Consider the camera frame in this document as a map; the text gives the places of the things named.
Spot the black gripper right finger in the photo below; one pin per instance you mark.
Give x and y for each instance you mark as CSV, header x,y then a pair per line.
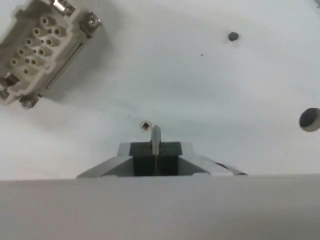
x,y
170,157

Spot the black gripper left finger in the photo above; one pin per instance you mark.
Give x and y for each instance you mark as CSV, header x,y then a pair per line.
x,y
142,157

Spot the metal square peg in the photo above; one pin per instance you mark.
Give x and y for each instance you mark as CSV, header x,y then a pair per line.
x,y
156,140

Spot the white task board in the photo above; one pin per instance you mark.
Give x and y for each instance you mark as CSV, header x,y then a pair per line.
x,y
175,75

